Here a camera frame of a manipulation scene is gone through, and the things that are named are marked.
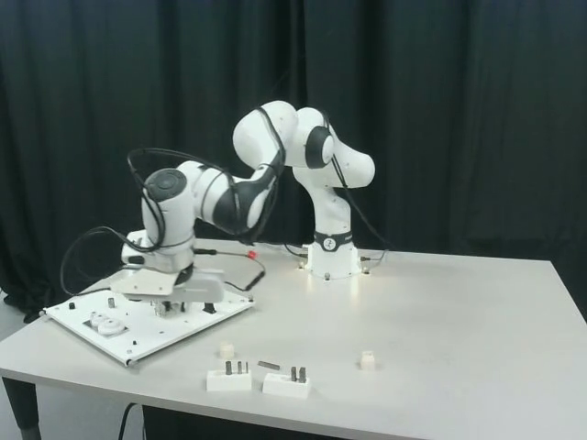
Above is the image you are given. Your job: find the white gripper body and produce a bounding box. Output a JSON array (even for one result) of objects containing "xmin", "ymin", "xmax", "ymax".
[{"xmin": 109, "ymin": 268, "xmax": 227, "ymax": 307}]

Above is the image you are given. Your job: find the white task board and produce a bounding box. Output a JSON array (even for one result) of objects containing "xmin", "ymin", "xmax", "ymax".
[{"xmin": 39, "ymin": 281, "xmax": 256, "ymax": 368}]

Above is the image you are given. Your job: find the white peg holder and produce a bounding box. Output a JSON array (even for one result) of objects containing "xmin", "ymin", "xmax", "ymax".
[
  {"xmin": 205, "ymin": 368, "xmax": 254, "ymax": 392},
  {"xmin": 262, "ymin": 371, "xmax": 313, "ymax": 398}
]

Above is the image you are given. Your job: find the black table leg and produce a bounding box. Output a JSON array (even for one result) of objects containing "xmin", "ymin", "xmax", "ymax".
[{"xmin": 1, "ymin": 376, "xmax": 39, "ymax": 440}]

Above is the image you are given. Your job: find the black curtain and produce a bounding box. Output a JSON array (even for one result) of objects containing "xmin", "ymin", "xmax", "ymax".
[{"xmin": 0, "ymin": 0, "xmax": 587, "ymax": 323}]

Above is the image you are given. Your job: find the black base cable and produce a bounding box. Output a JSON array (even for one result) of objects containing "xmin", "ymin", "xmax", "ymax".
[{"xmin": 281, "ymin": 242, "xmax": 309, "ymax": 270}]

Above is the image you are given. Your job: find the thin black looped cable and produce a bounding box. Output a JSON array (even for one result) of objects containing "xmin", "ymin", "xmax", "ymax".
[{"xmin": 61, "ymin": 226, "xmax": 153, "ymax": 297}]

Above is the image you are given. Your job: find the black floor cable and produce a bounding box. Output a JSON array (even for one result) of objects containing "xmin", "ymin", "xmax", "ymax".
[{"xmin": 119, "ymin": 401, "xmax": 141, "ymax": 440}]

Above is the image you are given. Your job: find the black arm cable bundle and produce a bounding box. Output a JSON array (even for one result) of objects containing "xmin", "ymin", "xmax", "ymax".
[{"xmin": 127, "ymin": 104, "xmax": 288, "ymax": 249}]

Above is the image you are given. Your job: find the black arm-to-base cable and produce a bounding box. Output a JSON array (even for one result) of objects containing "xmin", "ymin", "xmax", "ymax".
[{"xmin": 320, "ymin": 109, "xmax": 391, "ymax": 265}]

